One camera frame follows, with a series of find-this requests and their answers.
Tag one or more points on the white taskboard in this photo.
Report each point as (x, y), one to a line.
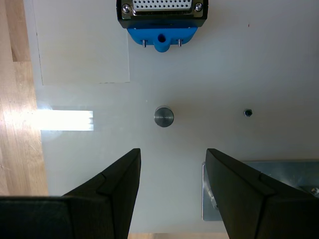
(224, 74)

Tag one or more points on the slim grey metal peg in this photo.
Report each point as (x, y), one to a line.
(211, 198)

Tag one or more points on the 16mm metal cylinder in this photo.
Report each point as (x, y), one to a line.
(163, 116)

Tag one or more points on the blue connector mount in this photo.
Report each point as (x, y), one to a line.
(162, 37)

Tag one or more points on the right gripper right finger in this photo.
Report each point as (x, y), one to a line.
(261, 216)

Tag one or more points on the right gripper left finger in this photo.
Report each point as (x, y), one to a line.
(87, 214)

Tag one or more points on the grey metal peg plate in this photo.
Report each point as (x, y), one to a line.
(286, 171)

